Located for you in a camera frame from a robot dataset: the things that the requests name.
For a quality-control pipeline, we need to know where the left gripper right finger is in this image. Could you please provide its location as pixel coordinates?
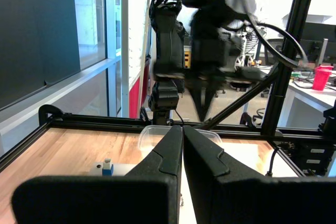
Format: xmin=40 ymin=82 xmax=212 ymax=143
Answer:
xmin=183 ymin=125 xmax=336 ymax=224

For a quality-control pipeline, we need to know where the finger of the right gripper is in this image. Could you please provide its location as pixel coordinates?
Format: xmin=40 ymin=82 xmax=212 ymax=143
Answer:
xmin=202 ymin=81 xmax=220 ymax=122
xmin=189 ymin=80 xmax=204 ymax=122

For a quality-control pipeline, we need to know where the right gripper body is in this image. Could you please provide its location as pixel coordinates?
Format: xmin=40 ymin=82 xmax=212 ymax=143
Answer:
xmin=153 ymin=37 xmax=266 ymax=83

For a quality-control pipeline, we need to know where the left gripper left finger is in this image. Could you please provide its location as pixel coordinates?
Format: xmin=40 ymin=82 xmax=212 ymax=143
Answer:
xmin=10 ymin=125 xmax=184 ymax=224

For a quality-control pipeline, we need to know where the blue white connector block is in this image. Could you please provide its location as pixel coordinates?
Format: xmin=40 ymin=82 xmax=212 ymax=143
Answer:
xmin=101 ymin=158 xmax=114 ymax=176

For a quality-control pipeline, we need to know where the yellow drawer cabinet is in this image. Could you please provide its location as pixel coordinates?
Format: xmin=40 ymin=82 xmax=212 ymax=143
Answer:
xmin=183 ymin=45 xmax=194 ymax=70

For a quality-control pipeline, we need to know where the white black lattice stand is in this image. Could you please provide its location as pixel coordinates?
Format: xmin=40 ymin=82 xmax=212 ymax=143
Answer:
xmin=235 ymin=23 xmax=263 ymax=69

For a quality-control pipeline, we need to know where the black office chair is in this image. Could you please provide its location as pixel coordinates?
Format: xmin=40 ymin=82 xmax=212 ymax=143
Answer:
xmin=251 ymin=37 xmax=288 ymax=124

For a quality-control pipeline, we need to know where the clear plastic tub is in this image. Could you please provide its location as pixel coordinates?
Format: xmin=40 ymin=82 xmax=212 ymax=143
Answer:
xmin=138 ymin=125 xmax=223 ymax=156

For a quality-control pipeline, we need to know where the white red partition panel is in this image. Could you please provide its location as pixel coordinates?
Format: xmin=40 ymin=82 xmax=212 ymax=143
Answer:
xmin=121 ymin=0 xmax=152 ymax=120

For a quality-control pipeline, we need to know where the white desk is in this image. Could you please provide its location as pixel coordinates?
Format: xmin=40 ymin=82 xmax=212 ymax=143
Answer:
xmin=278 ymin=77 xmax=336 ymax=130

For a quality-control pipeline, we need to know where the black computer monitor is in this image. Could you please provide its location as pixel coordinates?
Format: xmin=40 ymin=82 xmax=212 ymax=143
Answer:
xmin=299 ymin=22 xmax=336 ymax=63

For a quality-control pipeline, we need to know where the red plastic cup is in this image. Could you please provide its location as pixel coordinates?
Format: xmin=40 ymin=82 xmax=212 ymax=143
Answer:
xmin=311 ymin=64 xmax=334 ymax=91

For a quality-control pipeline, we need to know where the thin black cable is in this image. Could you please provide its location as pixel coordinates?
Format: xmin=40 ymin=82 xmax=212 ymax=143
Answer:
xmin=265 ymin=146 xmax=281 ymax=177

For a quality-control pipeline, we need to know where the black aluminium frame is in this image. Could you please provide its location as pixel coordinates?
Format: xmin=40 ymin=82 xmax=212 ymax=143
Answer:
xmin=0 ymin=0 xmax=336 ymax=180

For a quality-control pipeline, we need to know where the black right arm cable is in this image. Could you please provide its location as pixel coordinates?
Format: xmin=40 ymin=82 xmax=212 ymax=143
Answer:
xmin=244 ymin=11 xmax=308 ymax=69

